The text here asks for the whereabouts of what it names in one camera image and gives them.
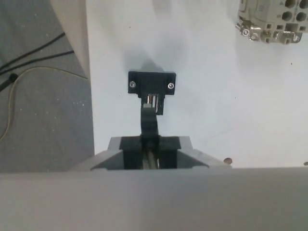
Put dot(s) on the black USB plug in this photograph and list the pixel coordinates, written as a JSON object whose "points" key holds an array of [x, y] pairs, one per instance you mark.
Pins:
{"points": [[148, 124]]}

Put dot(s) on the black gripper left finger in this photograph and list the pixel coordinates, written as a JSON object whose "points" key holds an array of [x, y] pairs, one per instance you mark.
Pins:
{"points": [[131, 154]]}

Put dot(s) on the white task board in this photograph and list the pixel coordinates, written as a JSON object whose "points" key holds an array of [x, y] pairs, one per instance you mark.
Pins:
{"points": [[204, 101]]}

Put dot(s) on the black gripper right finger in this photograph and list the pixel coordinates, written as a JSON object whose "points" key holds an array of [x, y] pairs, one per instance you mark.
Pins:
{"points": [[168, 154]]}

